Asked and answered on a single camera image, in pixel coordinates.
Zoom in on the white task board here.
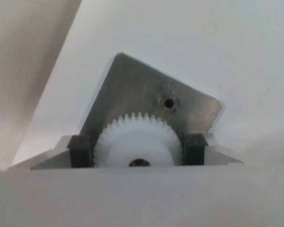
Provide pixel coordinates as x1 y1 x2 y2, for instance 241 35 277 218
10 0 284 170

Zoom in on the white medium gear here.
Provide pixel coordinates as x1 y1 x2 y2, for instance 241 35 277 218
96 112 182 167

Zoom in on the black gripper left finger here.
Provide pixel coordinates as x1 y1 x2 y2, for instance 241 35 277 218
29 133 97 170

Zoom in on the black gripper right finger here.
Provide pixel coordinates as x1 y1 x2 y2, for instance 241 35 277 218
182 132 245 166

